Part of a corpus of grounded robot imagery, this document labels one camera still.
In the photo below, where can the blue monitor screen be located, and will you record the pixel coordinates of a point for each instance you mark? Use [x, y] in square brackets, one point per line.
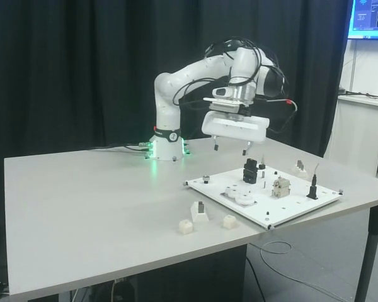
[370, 19]

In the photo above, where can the white cabinet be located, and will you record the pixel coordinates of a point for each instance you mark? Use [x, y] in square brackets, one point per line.
[359, 135]

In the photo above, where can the white task board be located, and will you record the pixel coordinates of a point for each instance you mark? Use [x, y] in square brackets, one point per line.
[280, 207]

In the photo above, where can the black knob plug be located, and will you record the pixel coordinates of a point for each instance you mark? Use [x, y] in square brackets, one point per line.
[262, 165]

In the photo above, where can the black curtain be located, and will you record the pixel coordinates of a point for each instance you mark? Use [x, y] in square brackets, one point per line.
[66, 72]

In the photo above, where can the small white holder block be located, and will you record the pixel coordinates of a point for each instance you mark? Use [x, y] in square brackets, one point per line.
[185, 227]
[229, 222]

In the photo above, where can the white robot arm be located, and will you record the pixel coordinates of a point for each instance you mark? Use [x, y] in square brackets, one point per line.
[167, 107]

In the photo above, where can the white holder with pegs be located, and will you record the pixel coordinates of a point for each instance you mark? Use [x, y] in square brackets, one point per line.
[300, 171]

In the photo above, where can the metal square peg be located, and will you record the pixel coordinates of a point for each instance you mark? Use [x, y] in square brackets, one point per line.
[202, 207]

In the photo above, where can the metal BNC plug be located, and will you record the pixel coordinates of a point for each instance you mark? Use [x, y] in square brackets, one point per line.
[280, 188]

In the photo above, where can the small white camera box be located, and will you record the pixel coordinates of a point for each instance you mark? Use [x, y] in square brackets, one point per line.
[222, 92]

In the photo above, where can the white medium gear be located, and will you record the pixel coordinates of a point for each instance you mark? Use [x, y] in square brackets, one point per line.
[230, 192]

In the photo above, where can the white angled peg holder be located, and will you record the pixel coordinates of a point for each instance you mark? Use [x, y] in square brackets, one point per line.
[199, 216]

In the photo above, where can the white large gear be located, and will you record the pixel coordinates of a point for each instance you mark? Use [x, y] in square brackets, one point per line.
[244, 200]

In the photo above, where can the black table leg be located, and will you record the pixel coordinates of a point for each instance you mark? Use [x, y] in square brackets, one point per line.
[374, 251]

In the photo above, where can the black bolt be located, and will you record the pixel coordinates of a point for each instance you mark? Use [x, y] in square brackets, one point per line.
[205, 179]

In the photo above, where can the black D-SUB plug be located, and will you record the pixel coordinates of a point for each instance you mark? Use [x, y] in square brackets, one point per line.
[250, 171]

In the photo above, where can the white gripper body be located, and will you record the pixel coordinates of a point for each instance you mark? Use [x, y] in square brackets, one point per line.
[236, 127]

